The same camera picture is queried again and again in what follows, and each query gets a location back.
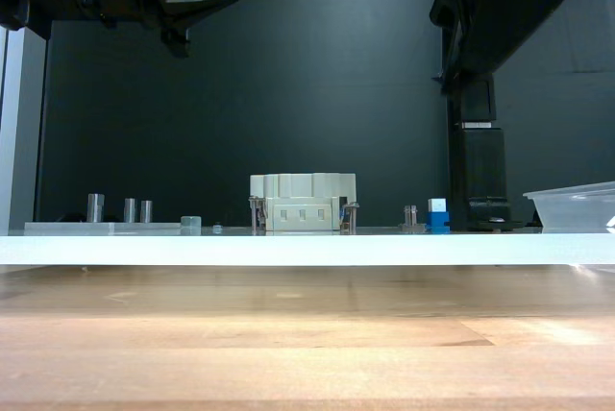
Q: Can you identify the beige connector base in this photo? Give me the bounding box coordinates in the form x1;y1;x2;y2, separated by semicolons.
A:
265;196;341;235

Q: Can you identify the silver threaded connector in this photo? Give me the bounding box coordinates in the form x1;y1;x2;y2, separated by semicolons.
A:
397;204;427;234

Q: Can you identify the black USB hub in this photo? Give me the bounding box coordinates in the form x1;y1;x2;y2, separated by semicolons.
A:
450;127;507;232

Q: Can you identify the metal connector clamp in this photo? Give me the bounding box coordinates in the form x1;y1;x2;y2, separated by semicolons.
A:
246;195;268;235
337;199;361;235

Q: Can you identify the large steel peg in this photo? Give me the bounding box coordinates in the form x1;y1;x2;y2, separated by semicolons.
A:
86;193;106;224

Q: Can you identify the beige connector insert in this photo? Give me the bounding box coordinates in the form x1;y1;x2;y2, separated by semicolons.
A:
249;172;358;202

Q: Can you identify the clear plastic tub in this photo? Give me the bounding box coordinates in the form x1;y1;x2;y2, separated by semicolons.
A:
522;180;615;235

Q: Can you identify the white board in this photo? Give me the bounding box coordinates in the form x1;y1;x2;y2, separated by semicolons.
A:
0;224;615;267

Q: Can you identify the blue socket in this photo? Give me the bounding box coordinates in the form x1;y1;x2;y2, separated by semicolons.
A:
425;210;452;234

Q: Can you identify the black hub bracket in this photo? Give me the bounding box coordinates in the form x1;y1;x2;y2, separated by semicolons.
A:
464;196;526;233

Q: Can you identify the aluminium base plate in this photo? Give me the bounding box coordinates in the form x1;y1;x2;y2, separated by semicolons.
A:
23;221;182;237

